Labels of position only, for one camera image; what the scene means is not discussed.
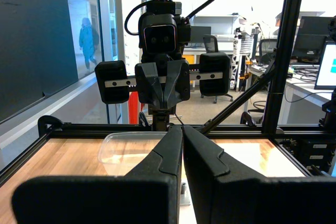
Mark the lit computer monitor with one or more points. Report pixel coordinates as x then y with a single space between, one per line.
328 66

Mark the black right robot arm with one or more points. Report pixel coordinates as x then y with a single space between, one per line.
161 117

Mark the person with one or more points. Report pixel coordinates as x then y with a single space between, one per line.
88 40

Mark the white desk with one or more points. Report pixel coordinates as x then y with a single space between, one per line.
302 87

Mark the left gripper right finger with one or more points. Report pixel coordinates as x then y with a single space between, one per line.
262 200

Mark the white board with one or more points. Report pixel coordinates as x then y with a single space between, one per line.
187 216

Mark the red orange post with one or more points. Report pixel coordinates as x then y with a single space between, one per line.
133 108

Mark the black office chair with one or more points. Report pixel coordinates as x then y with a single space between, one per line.
211 44
267 47

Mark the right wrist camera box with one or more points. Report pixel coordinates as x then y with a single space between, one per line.
160 39

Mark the black metal frame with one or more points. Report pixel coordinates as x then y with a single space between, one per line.
284 51

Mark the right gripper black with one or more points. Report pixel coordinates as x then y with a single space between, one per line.
111 72

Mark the small black monitor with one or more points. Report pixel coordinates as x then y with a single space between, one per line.
200 33

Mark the silver metal cylinder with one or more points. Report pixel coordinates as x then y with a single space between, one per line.
183 188

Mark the grey metal holder block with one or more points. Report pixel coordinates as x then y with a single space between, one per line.
187 200

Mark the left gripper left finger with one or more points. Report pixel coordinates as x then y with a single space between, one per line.
105 200

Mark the clear plastic tub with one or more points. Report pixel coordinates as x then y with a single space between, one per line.
123 148

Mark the large black monitor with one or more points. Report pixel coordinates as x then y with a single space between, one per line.
312 37

